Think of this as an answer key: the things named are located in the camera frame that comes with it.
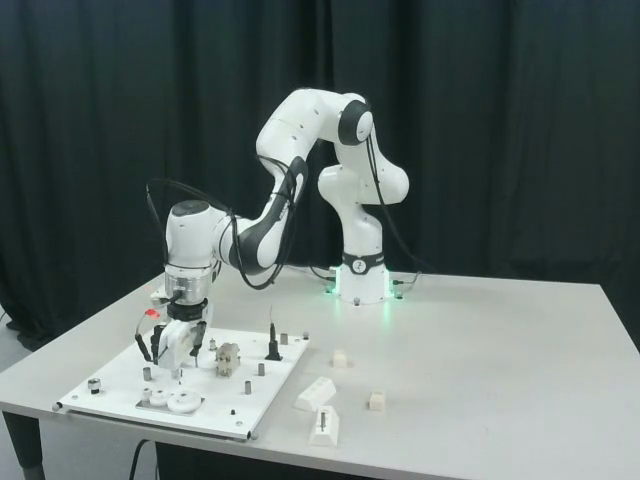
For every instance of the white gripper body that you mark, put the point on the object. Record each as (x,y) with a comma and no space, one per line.
(175,345)

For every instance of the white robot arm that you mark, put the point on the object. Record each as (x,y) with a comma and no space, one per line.
(295,135)

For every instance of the white peg holder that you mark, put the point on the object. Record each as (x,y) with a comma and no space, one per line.
(325,434)
(314,395)

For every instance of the white medium gear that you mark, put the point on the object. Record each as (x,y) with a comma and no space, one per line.
(159,398)

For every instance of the white large gear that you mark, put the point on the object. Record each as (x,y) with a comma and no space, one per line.
(184,402)

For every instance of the white small gear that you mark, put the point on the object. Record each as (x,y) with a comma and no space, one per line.
(146,393)

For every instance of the beige Ethernet plug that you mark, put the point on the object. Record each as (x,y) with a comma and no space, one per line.
(227,357)

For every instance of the white task board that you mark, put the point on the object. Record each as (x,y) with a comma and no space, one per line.
(115,380)

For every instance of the black waterproof plug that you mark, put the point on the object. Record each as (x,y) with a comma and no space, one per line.
(273,346)

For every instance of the small white cube holder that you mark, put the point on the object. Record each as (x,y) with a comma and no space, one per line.
(376,401)
(340,359)

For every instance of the dark table leg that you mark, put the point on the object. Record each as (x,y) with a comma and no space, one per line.
(20,445)

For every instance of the black curtains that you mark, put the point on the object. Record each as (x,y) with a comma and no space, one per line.
(75,100)

